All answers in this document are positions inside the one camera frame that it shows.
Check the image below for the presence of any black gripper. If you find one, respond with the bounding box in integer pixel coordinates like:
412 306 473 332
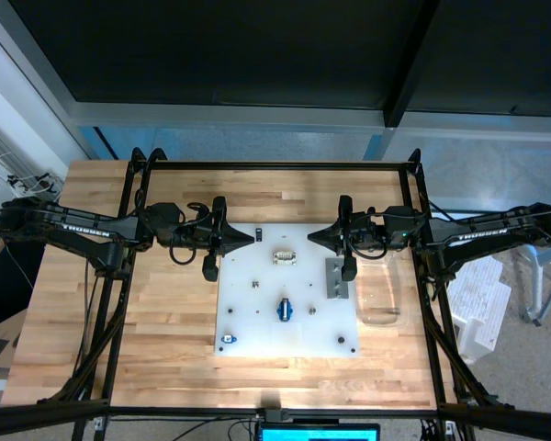
172 196 254 282
307 194 377 283

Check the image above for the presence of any white taskboard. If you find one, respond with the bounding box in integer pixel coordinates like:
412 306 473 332
214 221 362 359

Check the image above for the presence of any grey metal block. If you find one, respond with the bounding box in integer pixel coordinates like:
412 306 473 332
324 256 351 300

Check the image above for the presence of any clear plastic tub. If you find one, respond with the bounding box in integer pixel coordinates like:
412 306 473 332
353 254 405 328

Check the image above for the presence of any blue round holder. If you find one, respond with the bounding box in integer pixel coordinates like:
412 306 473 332
274 297 296 323

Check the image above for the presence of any white foam block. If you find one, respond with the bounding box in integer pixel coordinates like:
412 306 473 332
444 250 514 368

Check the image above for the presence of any laptop screen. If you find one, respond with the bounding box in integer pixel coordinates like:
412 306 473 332
255 422 382 441

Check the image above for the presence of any grey metal stand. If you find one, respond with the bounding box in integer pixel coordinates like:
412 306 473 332
513 243 551 328

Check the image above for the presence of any cardboard box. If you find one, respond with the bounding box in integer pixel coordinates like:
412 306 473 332
0 306 29 368

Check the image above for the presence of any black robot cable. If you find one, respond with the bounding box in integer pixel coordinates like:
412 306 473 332
426 199 551 222
347 209 388 260
168 238 199 266

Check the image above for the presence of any black aluminium frame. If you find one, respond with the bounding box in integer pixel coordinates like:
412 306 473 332
0 146 551 441

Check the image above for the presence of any black table-level camera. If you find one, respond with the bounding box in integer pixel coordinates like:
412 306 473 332
255 398 291 424

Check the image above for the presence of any cable bundle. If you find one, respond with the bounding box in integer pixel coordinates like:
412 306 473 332
4 170 61 197

